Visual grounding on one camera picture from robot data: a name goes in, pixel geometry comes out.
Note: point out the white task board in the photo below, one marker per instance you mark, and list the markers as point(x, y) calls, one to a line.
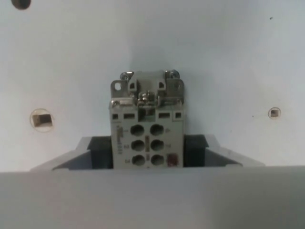
point(71, 59)

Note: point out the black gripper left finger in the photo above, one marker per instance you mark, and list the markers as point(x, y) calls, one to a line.
point(100, 152)

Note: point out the grey waterproof plug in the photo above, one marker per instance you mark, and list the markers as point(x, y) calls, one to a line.
point(147, 124)

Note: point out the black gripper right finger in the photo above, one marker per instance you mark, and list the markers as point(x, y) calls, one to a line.
point(196, 152)

